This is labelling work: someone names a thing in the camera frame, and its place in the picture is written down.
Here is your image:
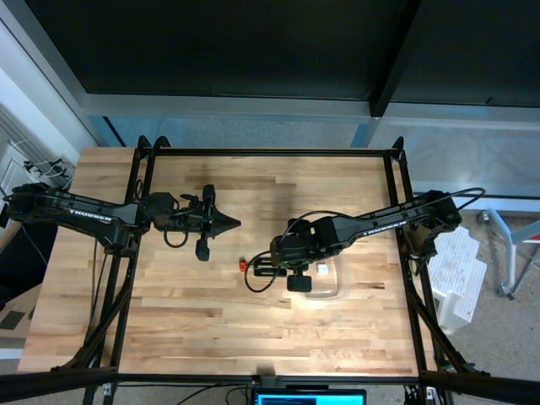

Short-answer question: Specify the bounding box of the clear plastic tub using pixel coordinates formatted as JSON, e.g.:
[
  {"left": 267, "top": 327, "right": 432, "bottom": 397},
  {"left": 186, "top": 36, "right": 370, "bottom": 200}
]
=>
[{"left": 300, "top": 248, "right": 351, "bottom": 303}]

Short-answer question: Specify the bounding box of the white stepped foam block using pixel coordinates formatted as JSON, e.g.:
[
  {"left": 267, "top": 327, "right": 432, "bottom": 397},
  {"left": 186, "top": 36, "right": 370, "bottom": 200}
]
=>
[{"left": 425, "top": 227, "right": 487, "bottom": 337}]

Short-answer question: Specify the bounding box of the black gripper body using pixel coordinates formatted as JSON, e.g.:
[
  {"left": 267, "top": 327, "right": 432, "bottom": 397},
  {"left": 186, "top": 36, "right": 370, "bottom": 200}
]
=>
[
  {"left": 175, "top": 184, "right": 219, "bottom": 263},
  {"left": 286, "top": 263, "right": 316, "bottom": 293}
]

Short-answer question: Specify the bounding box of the black vise with orange knob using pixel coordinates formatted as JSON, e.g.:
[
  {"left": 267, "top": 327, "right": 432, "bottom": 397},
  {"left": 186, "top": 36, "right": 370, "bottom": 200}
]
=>
[{"left": 238, "top": 256, "right": 289, "bottom": 278}]

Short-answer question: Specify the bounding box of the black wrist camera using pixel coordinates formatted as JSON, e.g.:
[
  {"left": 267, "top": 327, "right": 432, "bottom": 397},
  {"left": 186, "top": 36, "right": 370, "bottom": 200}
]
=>
[{"left": 269, "top": 235, "right": 299, "bottom": 266}]

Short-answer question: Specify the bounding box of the black table level camera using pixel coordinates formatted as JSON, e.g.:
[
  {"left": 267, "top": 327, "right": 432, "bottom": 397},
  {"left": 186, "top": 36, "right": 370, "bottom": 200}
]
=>
[{"left": 256, "top": 365, "right": 278, "bottom": 390}]

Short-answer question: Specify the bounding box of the laptop with blue screen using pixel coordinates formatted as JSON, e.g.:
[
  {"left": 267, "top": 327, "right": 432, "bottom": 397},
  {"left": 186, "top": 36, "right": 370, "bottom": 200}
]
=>
[{"left": 251, "top": 388, "right": 367, "bottom": 405}]

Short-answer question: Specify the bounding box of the grey metal stand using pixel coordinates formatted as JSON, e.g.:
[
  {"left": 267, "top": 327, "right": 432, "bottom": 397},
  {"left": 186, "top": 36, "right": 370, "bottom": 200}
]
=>
[{"left": 476, "top": 206, "right": 540, "bottom": 301}]

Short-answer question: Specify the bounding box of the black aluminium frame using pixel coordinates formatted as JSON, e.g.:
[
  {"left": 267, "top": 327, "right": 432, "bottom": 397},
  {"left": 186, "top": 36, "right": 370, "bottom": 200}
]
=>
[{"left": 0, "top": 134, "right": 540, "bottom": 405}]

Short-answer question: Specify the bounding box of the thin black shoulder cable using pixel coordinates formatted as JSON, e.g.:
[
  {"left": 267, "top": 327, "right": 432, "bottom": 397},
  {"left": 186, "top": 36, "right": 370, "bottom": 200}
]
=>
[{"left": 438, "top": 186, "right": 486, "bottom": 213}]

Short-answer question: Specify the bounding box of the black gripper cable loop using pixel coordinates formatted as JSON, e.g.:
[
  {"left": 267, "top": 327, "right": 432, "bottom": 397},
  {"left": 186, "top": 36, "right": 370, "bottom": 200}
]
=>
[
  {"left": 244, "top": 213, "right": 316, "bottom": 294},
  {"left": 162, "top": 219, "right": 190, "bottom": 249}
]

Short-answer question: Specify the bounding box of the black wall post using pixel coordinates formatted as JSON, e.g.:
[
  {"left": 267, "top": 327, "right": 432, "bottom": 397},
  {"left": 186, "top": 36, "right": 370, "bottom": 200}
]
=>
[{"left": 370, "top": 0, "right": 423, "bottom": 118}]

